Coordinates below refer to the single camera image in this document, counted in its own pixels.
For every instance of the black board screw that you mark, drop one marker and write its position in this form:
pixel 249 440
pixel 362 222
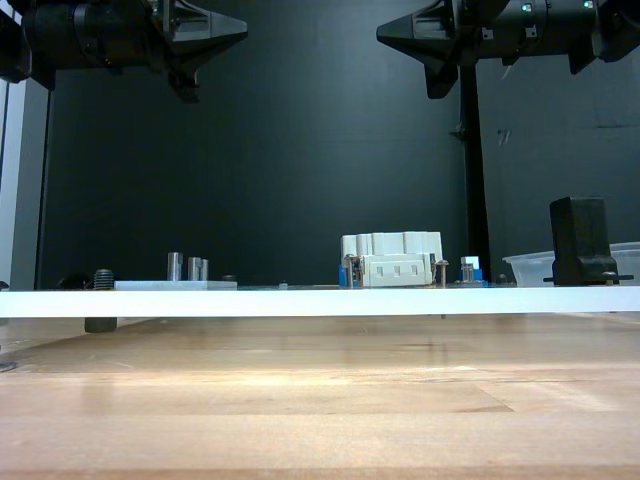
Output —
pixel 229 278
pixel 501 279

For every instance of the grey metal bar holder plate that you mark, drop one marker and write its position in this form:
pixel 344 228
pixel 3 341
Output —
pixel 150 285

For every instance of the blue plastic connector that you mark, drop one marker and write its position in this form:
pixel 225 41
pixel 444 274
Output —
pixel 342 277

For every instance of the black connector housing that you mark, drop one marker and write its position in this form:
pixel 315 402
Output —
pixel 580 235

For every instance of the beige connector housing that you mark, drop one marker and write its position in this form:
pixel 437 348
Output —
pixel 395 272

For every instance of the silver metal bar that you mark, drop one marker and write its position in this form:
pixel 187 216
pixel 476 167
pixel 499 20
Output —
pixel 205 272
pixel 467 276
pixel 174 267
pixel 194 270

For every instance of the white task board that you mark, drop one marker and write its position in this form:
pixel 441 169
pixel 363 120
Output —
pixel 320 302

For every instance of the black threaded set screw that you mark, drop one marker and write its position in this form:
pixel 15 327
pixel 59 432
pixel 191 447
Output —
pixel 104 280

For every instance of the black rubber board foot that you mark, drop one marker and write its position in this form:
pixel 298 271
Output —
pixel 100 325

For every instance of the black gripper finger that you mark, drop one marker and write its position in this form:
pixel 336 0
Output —
pixel 432 54
pixel 416 30
pixel 195 52
pixel 205 27

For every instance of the small blue white socket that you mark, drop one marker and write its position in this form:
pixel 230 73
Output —
pixel 470 261

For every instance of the clear plastic tub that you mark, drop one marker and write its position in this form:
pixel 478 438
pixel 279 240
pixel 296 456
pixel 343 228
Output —
pixel 530 270

